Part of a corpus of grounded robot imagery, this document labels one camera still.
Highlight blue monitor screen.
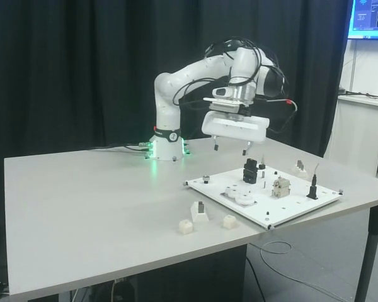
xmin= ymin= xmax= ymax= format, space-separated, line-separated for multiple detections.
xmin=346 ymin=0 xmax=378 ymax=41

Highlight white cabinet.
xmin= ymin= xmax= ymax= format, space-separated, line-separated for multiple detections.
xmin=324 ymin=93 xmax=378 ymax=182

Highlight grey floor cable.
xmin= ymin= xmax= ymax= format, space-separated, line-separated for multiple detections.
xmin=246 ymin=240 xmax=366 ymax=302

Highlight white task board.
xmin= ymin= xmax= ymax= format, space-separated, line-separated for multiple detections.
xmin=183 ymin=166 xmax=344 ymax=232

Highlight black plug with grey cable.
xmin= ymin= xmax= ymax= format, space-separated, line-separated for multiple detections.
xmin=306 ymin=163 xmax=321 ymax=201

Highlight black curtain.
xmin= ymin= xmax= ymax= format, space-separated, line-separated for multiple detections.
xmin=0 ymin=0 xmax=355 ymax=284

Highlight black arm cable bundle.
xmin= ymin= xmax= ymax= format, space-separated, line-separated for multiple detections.
xmin=172 ymin=36 xmax=300 ymax=133

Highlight small white holder block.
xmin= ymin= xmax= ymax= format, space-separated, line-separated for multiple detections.
xmin=177 ymin=219 xmax=195 ymax=235
xmin=221 ymin=215 xmax=238 ymax=229

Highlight white holder with pegs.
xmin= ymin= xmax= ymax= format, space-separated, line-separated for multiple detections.
xmin=294 ymin=159 xmax=309 ymax=177

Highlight metal BNC plug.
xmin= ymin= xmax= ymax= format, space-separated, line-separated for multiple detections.
xmin=272 ymin=177 xmax=290 ymax=199

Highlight small white camera box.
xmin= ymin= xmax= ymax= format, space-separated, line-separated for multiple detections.
xmin=212 ymin=87 xmax=233 ymax=99

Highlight white angled peg holder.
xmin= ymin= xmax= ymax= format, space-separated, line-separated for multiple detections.
xmin=190 ymin=201 xmax=210 ymax=223

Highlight black base cables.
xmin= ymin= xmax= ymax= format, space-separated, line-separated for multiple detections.
xmin=91 ymin=142 xmax=152 ymax=154

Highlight white large gear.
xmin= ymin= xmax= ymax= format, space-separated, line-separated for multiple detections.
xmin=235 ymin=194 xmax=256 ymax=207

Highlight black table leg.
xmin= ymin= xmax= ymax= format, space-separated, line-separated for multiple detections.
xmin=362 ymin=201 xmax=378 ymax=302

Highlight black D-SUB plug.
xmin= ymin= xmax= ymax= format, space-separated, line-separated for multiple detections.
xmin=242 ymin=158 xmax=260 ymax=184

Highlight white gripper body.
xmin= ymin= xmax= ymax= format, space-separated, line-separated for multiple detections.
xmin=201 ymin=110 xmax=270 ymax=144

